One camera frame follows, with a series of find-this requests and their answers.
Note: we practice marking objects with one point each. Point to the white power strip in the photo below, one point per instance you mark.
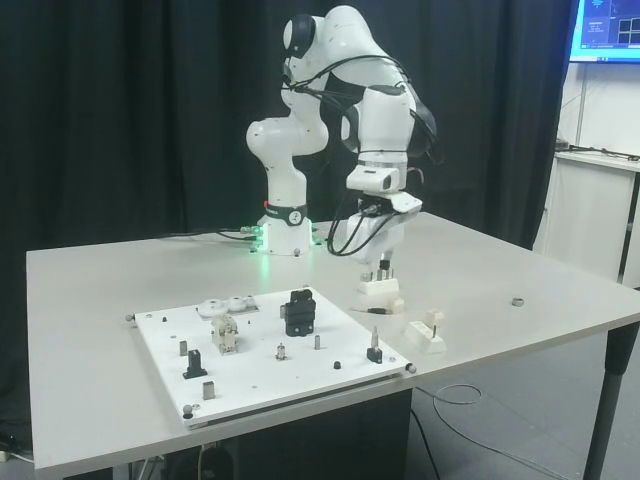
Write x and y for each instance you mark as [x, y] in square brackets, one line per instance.
[5, 456]

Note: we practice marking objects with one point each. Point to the black table leg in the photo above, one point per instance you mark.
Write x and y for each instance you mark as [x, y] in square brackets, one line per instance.
[612, 390]

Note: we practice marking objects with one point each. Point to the small white notched block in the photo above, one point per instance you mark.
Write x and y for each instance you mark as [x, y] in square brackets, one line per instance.
[434, 316]

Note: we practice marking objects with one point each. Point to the black box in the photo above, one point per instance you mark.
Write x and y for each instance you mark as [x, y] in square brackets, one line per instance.
[320, 440]

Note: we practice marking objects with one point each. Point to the medium metal round peg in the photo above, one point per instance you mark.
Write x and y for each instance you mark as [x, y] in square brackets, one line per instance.
[380, 275]

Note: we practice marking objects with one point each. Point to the white medium gear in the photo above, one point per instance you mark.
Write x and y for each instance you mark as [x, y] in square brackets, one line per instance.
[235, 303]

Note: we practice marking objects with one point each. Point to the small white holder block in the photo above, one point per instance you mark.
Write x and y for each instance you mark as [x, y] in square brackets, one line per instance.
[398, 305]

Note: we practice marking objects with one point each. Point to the blue screen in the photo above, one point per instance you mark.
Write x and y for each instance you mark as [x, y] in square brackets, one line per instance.
[607, 27]

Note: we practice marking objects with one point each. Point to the medium metal square peg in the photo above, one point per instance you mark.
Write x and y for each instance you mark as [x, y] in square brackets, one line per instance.
[183, 348]

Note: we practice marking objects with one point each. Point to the black D-SUB plug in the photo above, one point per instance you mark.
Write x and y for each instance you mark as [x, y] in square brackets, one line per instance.
[299, 315]

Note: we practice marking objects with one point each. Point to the white large gear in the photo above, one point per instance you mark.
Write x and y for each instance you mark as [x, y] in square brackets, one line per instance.
[210, 307]

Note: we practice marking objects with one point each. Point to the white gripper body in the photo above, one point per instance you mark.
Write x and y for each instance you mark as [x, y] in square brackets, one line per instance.
[375, 237]

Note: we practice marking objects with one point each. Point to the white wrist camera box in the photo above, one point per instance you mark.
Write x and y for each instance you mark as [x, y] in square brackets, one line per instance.
[372, 179]

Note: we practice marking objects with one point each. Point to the flat white mounting plate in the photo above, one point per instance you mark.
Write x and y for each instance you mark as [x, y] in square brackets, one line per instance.
[406, 203]

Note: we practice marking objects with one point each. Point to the white task board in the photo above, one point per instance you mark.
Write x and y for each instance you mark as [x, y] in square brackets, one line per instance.
[280, 385]

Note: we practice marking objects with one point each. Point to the round metal BNC plug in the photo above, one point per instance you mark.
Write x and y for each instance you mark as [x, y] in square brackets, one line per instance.
[517, 301]

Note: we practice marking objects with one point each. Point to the black curtain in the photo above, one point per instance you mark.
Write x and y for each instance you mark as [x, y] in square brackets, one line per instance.
[100, 100]

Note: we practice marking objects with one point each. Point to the white square peg holder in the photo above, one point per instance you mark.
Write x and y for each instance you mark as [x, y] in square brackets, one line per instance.
[425, 337]

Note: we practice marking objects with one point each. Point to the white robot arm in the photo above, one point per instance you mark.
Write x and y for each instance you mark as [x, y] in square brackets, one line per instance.
[280, 160]

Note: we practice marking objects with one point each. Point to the white cabinet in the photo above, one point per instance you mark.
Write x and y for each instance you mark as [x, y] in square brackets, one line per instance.
[590, 215]

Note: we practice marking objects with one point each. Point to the white round peg holder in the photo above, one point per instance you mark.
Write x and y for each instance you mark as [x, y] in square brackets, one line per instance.
[377, 295]

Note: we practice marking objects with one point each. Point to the large metal square peg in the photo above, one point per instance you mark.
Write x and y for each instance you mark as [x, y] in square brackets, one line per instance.
[208, 390]

